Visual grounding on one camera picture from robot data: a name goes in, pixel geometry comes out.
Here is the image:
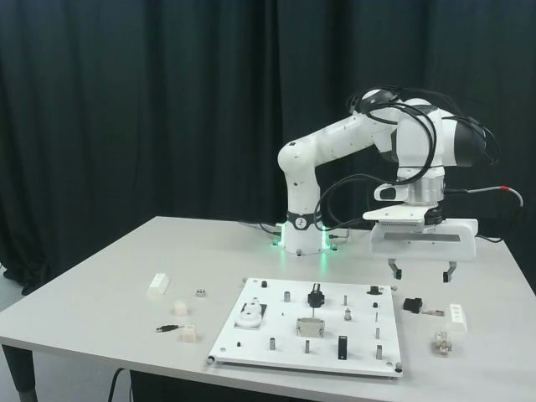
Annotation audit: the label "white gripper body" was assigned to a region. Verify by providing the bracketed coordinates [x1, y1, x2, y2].
[368, 218, 479, 256]

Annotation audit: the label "white flat mounting plate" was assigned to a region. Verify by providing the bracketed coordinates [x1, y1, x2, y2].
[362, 204, 433, 224]

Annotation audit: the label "white three-hole holder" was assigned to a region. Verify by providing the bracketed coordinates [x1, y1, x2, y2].
[146, 272, 170, 300]
[447, 302, 468, 332]

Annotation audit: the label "clear Ethernet plug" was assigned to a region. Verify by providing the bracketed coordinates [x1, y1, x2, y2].
[430, 330, 455, 350]

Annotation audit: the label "black waterproof plug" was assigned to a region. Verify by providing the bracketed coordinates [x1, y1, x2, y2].
[307, 283, 326, 310]

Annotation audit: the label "white task board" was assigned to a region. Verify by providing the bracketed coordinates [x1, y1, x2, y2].
[207, 276, 405, 371]

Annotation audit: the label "white large gear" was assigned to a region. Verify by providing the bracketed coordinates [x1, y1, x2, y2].
[233, 312, 266, 331]

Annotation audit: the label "black curtains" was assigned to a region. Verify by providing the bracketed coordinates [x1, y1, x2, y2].
[0, 0, 536, 296]

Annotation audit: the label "black table leg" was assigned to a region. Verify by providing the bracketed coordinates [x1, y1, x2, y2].
[1, 344, 35, 402]

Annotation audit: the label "black looped wrist cable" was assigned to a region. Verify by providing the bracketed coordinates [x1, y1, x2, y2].
[314, 181, 395, 232]

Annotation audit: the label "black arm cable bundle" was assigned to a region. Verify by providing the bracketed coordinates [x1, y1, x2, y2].
[346, 85, 502, 198]

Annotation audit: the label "black cable under table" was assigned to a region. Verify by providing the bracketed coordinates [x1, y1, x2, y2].
[109, 367, 127, 402]

